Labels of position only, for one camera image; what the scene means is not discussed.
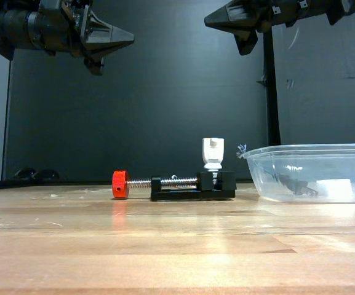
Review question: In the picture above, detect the black clamp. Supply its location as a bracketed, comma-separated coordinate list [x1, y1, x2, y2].
[150, 170, 237, 203]

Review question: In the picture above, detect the black frame corner bracket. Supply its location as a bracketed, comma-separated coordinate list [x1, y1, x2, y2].
[33, 168, 60, 181]
[13, 167, 37, 181]

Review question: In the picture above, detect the clear plastic container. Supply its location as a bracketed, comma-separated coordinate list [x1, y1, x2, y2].
[240, 142, 355, 205]

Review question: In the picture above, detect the black power plug with cable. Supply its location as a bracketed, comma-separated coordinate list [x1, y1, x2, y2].
[235, 143, 320, 198]

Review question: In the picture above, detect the silver threaded clamp screw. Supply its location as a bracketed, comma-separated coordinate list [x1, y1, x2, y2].
[126, 175, 200, 189]

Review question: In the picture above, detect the white block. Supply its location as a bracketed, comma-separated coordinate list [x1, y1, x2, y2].
[316, 178, 354, 198]

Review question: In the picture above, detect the white receptacle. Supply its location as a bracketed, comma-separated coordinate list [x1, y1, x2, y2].
[201, 137, 226, 184]

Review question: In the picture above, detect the red clamp knob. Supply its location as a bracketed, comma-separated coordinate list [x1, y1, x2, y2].
[111, 169, 132, 200]

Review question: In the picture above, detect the black frame post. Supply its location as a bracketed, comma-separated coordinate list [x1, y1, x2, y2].
[257, 26, 282, 147]

